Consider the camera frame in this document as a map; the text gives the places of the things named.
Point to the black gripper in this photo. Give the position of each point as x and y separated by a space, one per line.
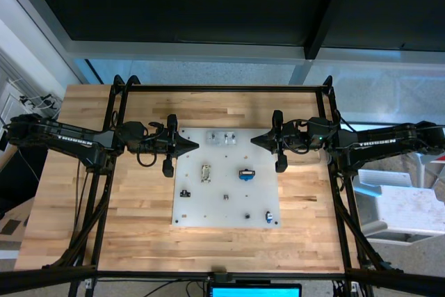
172 144
278 140

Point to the black Trossen arm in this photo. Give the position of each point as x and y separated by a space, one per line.
379 142
69 137

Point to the grey connector housing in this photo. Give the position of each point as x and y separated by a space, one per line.
206 173

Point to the blue D-sub connector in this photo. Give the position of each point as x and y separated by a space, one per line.
247 174

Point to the small black clamp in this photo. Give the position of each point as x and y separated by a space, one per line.
185 193

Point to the white plastic board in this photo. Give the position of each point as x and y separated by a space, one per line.
215 206

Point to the small blue connector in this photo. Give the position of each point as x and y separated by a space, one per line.
268 216

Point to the blue lit screen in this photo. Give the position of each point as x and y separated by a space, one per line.
253 291

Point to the white metal stand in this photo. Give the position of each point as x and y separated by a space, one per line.
420 168

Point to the white plastic step stool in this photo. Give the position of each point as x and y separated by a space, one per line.
410 206

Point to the small steel screw post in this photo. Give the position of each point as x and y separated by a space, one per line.
227 137
214 136

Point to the black aluminium frame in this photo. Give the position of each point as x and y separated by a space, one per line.
208 89

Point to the small black camera box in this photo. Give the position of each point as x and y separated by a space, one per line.
221 276

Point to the black wall post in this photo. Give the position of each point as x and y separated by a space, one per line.
323 12

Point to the white frame bracket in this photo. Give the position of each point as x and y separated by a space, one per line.
88 283
354 286

